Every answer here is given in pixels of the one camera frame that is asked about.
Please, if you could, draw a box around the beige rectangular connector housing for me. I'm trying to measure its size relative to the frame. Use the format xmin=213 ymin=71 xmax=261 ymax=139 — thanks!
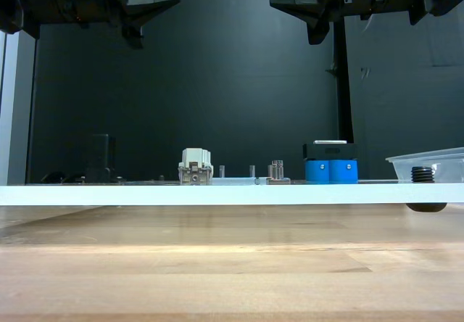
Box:
xmin=177 ymin=147 xmax=214 ymax=186

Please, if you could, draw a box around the small metal connector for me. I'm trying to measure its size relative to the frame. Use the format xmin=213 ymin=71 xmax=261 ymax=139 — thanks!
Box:
xmin=267 ymin=159 xmax=291 ymax=186

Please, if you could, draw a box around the small black clamp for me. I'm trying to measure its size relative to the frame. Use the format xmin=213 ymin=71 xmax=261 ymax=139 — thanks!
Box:
xmin=67 ymin=133 xmax=119 ymax=184

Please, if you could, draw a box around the clear plastic tub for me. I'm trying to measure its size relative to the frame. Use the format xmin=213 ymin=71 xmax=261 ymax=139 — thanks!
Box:
xmin=385 ymin=146 xmax=464 ymax=184

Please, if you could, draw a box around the aluminium block with pegs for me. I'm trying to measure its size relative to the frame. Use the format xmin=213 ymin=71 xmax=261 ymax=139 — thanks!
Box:
xmin=211 ymin=165 xmax=269 ymax=186

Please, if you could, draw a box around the black threaded screw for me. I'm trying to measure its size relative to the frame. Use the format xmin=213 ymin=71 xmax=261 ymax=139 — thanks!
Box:
xmin=410 ymin=165 xmax=435 ymax=183

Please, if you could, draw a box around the white task board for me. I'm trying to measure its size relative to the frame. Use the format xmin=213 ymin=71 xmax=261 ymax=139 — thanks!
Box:
xmin=0 ymin=180 xmax=464 ymax=207

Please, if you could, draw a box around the black round board foot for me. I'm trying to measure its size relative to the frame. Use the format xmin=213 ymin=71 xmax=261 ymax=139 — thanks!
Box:
xmin=405 ymin=203 xmax=447 ymax=213

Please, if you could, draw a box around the blue and black connector mount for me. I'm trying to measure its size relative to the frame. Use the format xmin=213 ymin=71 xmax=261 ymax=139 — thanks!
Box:
xmin=302 ymin=139 xmax=360 ymax=184

